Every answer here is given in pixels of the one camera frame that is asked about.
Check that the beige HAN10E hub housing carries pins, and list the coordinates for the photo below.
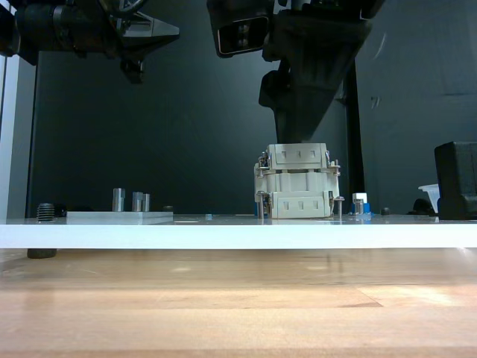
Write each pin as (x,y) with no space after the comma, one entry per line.
(298,205)

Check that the silver hub mounting screw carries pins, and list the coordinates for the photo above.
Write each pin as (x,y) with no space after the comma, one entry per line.
(339,208)

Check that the silver metal post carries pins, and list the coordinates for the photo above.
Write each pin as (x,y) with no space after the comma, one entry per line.
(119,199)
(141,203)

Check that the black backdrop post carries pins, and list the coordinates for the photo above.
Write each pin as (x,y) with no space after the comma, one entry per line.
(356,168)

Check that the clear plastic tub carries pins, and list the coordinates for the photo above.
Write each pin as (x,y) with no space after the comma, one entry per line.
(428,190)

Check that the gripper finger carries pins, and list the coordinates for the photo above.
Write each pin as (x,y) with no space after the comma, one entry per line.
(313,74)
(145,49)
(164,33)

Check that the black plastic connector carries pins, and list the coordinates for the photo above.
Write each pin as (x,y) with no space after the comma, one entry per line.
(458,179)

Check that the grey aluminium plate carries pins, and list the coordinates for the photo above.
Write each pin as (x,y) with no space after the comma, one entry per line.
(112,217)

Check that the blue connector holder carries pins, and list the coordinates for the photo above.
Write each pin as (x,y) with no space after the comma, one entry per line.
(257,210)

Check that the silver backdrop frame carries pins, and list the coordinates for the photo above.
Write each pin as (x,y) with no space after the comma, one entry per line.
(22,149)

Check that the blue and white small fixture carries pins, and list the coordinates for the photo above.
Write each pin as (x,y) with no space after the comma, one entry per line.
(360,197)

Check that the black metal rig frame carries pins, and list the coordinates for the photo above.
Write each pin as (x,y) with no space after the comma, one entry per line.
(423,207)

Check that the beige HAN10E connector insert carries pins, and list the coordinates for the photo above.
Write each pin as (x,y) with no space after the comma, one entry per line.
(298,156)

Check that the white base board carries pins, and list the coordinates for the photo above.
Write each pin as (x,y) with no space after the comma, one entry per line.
(238,235)

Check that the black board foot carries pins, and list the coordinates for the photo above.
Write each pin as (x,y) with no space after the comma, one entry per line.
(41,254)

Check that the black threaded set screw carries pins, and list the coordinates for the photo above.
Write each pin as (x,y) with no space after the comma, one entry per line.
(45,213)

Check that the small silver metal part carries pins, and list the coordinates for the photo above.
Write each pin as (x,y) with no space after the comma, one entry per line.
(358,207)

